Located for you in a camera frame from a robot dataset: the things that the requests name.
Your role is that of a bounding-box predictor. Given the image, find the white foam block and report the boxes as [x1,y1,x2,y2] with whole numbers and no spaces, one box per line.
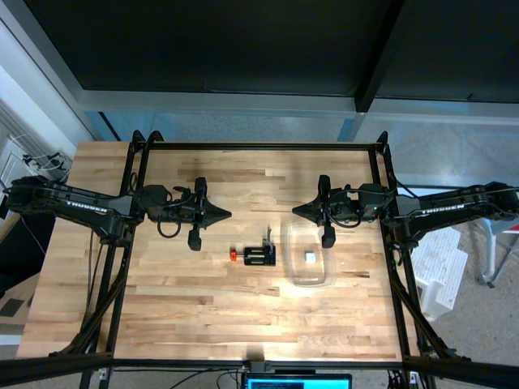
[410,220,470,324]

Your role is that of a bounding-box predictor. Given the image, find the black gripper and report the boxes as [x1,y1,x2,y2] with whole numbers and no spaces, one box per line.
[291,174,360,250]
[169,177,234,252]

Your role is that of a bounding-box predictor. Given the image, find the clear plastic tub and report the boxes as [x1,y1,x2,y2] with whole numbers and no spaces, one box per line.
[285,220,338,289]

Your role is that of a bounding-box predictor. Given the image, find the black plugs with white cables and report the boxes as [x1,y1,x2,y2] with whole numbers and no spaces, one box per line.
[22,152,72,174]

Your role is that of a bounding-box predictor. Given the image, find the laptop with blue screen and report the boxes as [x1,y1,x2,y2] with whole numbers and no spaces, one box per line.
[242,373,353,389]

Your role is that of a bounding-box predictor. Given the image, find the grey metal chair frame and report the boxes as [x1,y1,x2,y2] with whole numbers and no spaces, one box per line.
[472,218,519,289]

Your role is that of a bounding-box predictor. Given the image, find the black metal table frame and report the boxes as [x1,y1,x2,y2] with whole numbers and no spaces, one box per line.
[0,129,519,389]

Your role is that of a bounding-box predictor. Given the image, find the small black table camera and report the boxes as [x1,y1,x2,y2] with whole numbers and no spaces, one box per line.
[246,351,268,372]

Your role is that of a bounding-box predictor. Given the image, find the brown cardboard box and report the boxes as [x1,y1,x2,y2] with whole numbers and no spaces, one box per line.
[0,271,41,325]

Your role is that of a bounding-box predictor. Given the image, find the black vise with red knob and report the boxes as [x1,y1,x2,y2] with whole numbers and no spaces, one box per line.
[229,243,278,267]

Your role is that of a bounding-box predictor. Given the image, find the black vertical post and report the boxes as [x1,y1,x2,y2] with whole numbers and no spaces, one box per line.
[354,0,406,113]

